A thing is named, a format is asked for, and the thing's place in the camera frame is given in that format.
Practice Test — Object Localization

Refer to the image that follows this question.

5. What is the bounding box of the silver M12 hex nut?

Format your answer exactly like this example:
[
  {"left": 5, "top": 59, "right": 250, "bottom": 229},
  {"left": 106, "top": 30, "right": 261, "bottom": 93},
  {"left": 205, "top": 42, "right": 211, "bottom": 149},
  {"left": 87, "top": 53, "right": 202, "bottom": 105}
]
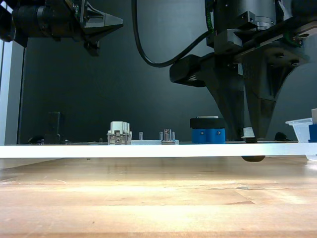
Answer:
[{"left": 240, "top": 126, "right": 256, "bottom": 139}]

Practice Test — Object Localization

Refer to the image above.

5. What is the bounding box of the clear plastic tub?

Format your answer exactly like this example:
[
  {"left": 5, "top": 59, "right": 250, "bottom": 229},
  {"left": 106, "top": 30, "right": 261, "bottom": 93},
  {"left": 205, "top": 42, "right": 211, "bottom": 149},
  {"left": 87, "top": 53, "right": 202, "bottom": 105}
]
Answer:
[{"left": 285, "top": 118, "right": 317, "bottom": 162}]

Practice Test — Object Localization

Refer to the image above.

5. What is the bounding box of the blue and white connector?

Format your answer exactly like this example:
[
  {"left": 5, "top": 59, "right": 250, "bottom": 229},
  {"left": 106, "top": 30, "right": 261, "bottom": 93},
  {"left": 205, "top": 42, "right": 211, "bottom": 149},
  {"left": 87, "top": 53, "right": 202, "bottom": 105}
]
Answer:
[{"left": 308, "top": 108, "right": 317, "bottom": 144}]

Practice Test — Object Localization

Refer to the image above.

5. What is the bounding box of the black M12 threaded bolt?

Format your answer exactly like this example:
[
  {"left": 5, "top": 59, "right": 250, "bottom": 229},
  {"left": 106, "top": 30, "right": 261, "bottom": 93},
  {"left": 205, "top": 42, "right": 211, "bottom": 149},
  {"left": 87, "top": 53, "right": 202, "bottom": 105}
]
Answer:
[{"left": 241, "top": 137, "right": 265, "bottom": 163}]

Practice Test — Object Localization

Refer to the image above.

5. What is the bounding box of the small silver metal connector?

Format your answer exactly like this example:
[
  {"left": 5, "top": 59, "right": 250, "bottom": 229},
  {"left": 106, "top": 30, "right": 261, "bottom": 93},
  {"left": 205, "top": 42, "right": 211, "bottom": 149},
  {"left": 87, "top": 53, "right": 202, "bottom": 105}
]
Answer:
[{"left": 160, "top": 128, "right": 177, "bottom": 145}]

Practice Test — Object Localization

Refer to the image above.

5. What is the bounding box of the grey rectangular connector housing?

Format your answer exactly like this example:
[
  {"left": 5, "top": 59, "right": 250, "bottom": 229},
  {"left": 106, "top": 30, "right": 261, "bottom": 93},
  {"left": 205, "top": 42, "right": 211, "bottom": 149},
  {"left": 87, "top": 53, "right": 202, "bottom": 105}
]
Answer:
[{"left": 106, "top": 120, "right": 132, "bottom": 145}]

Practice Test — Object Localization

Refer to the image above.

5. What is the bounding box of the silver block with three screws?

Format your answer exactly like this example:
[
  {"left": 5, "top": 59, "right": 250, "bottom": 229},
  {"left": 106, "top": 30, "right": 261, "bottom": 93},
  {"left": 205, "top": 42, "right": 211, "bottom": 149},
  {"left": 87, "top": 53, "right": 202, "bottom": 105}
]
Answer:
[{"left": 131, "top": 131, "right": 179, "bottom": 145}]

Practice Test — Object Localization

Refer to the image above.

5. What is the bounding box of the black clamp connector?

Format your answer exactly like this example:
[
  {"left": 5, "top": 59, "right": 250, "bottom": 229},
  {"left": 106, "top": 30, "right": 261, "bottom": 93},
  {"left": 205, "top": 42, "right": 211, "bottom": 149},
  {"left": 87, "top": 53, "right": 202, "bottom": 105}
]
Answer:
[{"left": 44, "top": 111, "right": 65, "bottom": 144}]

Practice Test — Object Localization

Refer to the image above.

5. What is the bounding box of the white plastic board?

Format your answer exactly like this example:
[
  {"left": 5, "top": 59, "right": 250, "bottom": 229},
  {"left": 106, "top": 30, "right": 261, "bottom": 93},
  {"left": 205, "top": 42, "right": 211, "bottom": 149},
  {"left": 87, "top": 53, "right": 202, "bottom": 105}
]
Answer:
[{"left": 0, "top": 141, "right": 317, "bottom": 159}]

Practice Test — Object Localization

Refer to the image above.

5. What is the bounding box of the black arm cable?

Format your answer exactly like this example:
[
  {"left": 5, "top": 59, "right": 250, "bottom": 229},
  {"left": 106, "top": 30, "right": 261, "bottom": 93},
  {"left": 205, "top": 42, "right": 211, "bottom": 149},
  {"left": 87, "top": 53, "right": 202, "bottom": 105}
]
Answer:
[{"left": 131, "top": 0, "right": 216, "bottom": 68}]

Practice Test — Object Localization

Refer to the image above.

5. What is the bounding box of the black connector on blue mount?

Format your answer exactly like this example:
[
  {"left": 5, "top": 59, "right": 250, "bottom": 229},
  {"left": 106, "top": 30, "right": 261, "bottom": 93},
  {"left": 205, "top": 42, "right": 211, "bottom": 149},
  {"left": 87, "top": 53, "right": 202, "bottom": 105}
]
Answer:
[{"left": 190, "top": 115, "right": 226, "bottom": 144}]

